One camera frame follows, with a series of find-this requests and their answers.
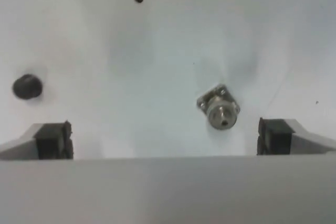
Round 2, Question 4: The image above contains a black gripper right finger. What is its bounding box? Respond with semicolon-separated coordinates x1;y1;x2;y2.
256;117;336;157

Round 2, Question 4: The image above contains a white task board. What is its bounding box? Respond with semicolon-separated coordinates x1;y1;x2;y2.
0;0;336;160

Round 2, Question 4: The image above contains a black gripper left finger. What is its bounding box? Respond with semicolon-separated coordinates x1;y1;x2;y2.
0;120;75;161

